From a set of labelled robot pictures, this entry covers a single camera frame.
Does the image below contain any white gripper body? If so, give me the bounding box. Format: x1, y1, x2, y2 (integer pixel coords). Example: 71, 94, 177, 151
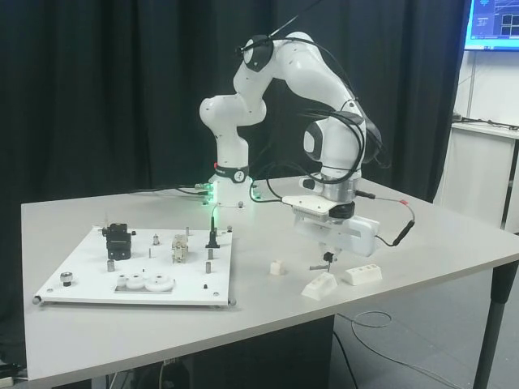
294, 216, 381, 259

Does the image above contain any white peg holder with holes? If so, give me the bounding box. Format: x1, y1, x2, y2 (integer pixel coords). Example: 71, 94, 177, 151
344, 263, 384, 287
302, 271, 338, 301

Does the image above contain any black box under table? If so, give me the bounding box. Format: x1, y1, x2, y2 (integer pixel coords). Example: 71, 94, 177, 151
108, 314, 336, 389

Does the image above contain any white cabinet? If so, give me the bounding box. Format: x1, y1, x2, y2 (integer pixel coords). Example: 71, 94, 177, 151
440, 118, 519, 235

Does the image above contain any black table leg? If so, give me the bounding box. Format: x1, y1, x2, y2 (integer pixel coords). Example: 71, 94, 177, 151
473, 265, 514, 389

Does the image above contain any white large gear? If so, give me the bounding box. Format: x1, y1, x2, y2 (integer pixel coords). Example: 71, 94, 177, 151
144, 275, 174, 293

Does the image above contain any black D-SUB plug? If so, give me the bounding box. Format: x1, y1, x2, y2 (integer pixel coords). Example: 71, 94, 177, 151
104, 220, 133, 261

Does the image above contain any white task board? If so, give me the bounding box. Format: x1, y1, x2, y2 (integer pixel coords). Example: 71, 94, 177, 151
34, 224, 238, 310

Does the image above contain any blue screen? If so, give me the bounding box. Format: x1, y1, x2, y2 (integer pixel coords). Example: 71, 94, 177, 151
464, 0, 519, 52

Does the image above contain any black curtain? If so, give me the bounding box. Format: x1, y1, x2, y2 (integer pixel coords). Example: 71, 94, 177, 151
0, 0, 475, 214

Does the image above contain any silver wrist ring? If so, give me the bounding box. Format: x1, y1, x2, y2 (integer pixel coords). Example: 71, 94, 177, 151
322, 177, 358, 203

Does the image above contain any white wrist camera mount plate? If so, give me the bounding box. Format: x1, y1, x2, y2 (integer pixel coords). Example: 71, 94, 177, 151
282, 195, 340, 222

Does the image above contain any grey floor cable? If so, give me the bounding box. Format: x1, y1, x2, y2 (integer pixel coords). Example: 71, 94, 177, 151
350, 310, 519, 389

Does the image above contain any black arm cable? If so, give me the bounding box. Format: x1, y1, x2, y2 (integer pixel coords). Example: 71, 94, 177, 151
234, 0, 392, 203

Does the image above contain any black plug with short cable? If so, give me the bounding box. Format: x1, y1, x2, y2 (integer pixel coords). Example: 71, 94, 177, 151
205, 205, 221, 249

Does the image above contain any black base cable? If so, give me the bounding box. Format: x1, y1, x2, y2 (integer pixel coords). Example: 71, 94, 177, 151
133, 184, 216, 200

